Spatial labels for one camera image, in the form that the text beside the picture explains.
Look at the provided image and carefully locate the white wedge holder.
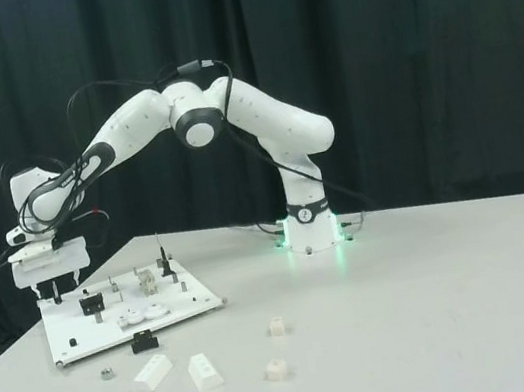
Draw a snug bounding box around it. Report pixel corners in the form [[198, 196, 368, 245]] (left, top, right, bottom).
[[185, 349, 226, 392], [129, 352, 178, 392]]

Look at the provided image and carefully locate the black base cable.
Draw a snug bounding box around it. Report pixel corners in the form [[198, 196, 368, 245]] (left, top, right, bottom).
[[229, 215, 286, 243]]

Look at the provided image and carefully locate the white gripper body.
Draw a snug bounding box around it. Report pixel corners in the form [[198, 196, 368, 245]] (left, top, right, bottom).
[[7, 235, 93, 291]]

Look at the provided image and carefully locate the black curtain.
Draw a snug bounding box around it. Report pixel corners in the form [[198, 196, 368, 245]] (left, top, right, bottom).
[[0, 0, 524, 350]]

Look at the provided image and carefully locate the black plug with thin cable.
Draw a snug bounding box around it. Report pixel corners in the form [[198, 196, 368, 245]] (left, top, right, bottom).
[[151, 230, 177, 279]]

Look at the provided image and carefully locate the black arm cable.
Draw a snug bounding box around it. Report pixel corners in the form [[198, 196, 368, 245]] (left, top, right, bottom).
[[0, 32, 377, 274]]

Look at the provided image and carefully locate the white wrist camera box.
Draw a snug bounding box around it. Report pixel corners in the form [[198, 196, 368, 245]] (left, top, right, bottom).
[[4, 225, 33, 248]]

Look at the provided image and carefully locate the flat white mounting plate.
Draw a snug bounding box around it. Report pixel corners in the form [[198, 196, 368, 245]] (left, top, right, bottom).
[[5, 241, 58, 266]]

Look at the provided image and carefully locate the beige plug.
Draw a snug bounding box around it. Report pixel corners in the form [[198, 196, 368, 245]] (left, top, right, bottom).
[[135, 268, 158, 298]]

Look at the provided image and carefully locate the black D-SUB plug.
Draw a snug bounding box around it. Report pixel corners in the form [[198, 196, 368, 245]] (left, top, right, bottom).
[[129, 327, 162, 356]]

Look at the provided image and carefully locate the white task board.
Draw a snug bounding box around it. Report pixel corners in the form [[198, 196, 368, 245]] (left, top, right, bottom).
[[33, 253, 233, 371]]

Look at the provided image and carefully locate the white medium gear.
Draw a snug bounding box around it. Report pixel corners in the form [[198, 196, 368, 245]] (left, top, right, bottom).
[[126, 305, 146, 327]]

